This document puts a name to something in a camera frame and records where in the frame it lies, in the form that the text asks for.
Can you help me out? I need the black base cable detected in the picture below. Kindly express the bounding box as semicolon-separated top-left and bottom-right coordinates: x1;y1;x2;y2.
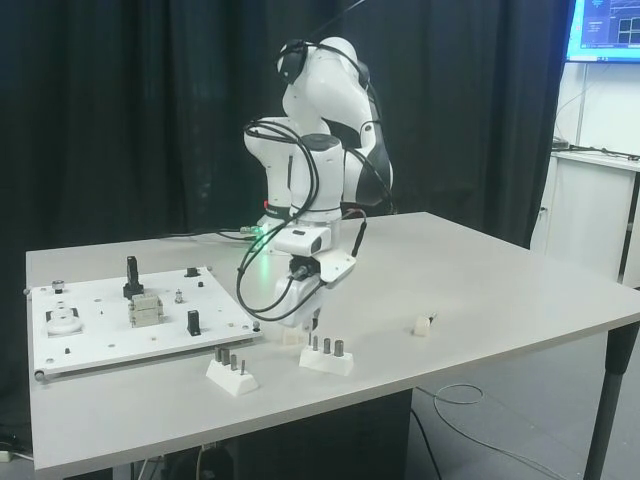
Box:
164;226;254;243

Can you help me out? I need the white large gear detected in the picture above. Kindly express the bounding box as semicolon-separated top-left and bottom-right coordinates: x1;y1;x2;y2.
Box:
47;313;85;340

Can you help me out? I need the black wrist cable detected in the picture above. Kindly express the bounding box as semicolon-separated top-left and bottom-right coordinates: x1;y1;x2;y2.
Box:
235;124;326;324

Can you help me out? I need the black D-SUB plug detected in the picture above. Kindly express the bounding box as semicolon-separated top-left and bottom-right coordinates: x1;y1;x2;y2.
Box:
122;254;144;301

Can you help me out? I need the flat white mounting plate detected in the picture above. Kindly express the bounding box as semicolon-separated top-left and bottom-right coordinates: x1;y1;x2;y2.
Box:
319;252;359;290

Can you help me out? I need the grey floor cable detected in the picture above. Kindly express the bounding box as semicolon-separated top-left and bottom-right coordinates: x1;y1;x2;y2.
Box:
432;383;604;480

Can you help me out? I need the white square peg holder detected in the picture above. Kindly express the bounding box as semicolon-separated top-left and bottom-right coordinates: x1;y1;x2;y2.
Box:
204;357;261;399

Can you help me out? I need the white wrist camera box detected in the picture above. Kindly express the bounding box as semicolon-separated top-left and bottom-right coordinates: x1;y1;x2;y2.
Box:
273;224;334;257

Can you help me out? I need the blue screen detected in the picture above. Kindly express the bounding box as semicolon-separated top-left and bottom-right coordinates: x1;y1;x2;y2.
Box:
564;0;640;64

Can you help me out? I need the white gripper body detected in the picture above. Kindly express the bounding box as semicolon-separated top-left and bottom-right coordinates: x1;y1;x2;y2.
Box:
273;274;329;332

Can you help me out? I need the white task board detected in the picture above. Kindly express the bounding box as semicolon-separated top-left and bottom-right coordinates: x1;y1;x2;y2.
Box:
23;263;264;385

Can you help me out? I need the black curtain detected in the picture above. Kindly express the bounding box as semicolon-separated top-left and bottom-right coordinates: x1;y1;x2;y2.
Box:
0;0;574;261

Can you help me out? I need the white round peg holder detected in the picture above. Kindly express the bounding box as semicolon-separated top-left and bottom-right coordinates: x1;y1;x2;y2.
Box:
298;347;357;377

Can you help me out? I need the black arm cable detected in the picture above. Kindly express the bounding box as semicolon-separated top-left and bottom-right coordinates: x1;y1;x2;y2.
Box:
277;0;399;214

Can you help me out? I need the black table leg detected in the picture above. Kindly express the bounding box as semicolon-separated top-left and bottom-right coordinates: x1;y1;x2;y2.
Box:
583;327;632;480

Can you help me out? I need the white cabinet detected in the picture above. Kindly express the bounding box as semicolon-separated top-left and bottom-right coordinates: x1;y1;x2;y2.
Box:
529;147;640;290

